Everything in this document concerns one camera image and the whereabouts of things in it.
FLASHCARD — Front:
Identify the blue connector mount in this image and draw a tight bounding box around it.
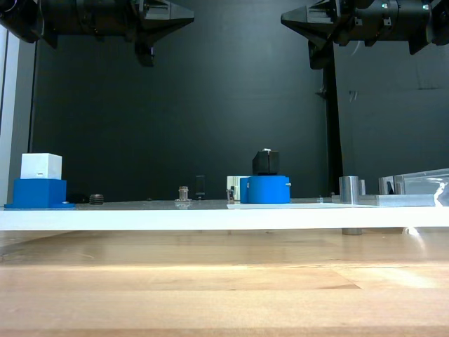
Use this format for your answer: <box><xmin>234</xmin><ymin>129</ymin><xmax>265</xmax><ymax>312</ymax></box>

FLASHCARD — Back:
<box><xmin>240</xmin><ymin>174</ymin><xmax>291</xmax><ymax>204</ymax></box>

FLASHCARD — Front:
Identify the white cube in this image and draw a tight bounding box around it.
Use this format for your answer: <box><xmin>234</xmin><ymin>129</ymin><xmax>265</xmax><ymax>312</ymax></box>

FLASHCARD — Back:
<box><xmin>20</xmin><ymin>152</ymin><xmax>63</xmax><ymax>180</ymax></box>

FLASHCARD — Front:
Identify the black aluminium frame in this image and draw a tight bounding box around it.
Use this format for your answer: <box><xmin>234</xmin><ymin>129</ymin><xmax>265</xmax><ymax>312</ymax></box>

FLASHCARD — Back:
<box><xmin>315</xmin><ymin>66</ymin><xmax>344</xmax><ymax>197</ymax></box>

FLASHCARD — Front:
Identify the grey aluminium plate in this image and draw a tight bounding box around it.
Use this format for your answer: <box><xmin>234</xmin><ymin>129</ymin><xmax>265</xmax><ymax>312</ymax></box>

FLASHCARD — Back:
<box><xmin>331</xmin><ymin>193</ymin><xmax>436</xmax><ymax>207</ymax></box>

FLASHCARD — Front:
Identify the blue block base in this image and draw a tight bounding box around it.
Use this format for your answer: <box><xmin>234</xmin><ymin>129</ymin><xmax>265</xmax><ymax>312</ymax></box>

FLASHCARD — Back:
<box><xmin>4</xmin><ymin>178</ymin><xmax>76</xmax><ymax>211</ymax></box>

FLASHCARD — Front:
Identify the white task board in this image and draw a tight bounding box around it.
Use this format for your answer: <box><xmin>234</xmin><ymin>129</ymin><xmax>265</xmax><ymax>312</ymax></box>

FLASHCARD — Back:
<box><xmin>0</xmin><ymin>200</ymin><xmax>449</xmax><ymax>232</ymax></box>

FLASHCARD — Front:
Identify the black D-sub connector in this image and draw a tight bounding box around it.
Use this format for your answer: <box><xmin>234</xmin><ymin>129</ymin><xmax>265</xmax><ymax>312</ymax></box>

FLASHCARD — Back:
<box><xmin>251</xmin><ymin>147</ymin><xmax>280</xmax><ymax>176</ymax></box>

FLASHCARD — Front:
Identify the white plastic connector block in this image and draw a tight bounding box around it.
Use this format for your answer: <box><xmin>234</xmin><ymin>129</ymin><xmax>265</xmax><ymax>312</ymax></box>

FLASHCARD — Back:
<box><xmin>227</xmin><ymin>176</ymin><xmax>250</xmax><ymax>204</ymax></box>

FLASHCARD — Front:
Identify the clear plastic tub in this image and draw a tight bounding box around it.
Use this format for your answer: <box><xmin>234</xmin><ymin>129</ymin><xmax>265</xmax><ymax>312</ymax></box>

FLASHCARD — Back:
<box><xmin>378</xmin><ymin>167</ymin><xmax>449</xmax><ymax>209</ymax></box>

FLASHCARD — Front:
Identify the steel 16mm cylinder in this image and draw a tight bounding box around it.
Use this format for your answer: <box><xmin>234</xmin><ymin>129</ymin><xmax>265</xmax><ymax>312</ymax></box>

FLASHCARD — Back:
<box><xmin>338</xmin><ymin>175</ymin><xmax>360</xmax><ymax>205</ymax></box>

